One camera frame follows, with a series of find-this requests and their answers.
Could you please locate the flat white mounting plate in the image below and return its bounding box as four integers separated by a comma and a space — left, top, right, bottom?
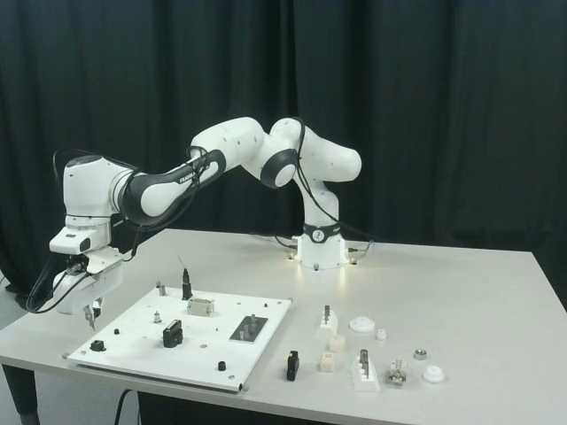
85, 246, 125, 275

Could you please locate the thick black cable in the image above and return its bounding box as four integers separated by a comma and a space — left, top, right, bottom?
115, 388, 140, 425

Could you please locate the black curtain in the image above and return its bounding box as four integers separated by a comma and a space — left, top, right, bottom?
0, 0, 567, 294

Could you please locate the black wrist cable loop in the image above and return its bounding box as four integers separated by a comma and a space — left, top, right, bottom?
25, 212, 144, 315

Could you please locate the white large gear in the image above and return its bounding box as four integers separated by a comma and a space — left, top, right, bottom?
348, 315, 376, 334

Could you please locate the black D-SUB plug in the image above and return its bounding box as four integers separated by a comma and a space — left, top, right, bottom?
284, 350, 301, 383

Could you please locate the black USB plug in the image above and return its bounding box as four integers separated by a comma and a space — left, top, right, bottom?
176, 255, 193, 303

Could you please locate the white peg holder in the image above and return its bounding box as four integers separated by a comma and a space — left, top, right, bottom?
350, 356, 382, 393
315, 309, 342, 343

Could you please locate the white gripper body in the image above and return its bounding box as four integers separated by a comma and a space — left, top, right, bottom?
51, 263, 125, 317

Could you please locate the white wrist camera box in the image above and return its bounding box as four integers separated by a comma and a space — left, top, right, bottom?
48, 227, 93, 257

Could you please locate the white task board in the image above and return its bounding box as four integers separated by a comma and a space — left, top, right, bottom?
64, 290, 295, 393

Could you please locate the dark table leg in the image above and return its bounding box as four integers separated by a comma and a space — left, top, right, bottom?
1, 364, 36, 425

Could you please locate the black base cable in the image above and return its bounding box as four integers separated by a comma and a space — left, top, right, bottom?
344, 237, 377, 263
270, 231, 299, 259

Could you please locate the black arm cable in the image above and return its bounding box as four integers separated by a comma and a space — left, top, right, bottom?
51, 115, 343, 232

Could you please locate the cream cube holder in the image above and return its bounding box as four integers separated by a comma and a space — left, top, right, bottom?
318, 350, 340, 373

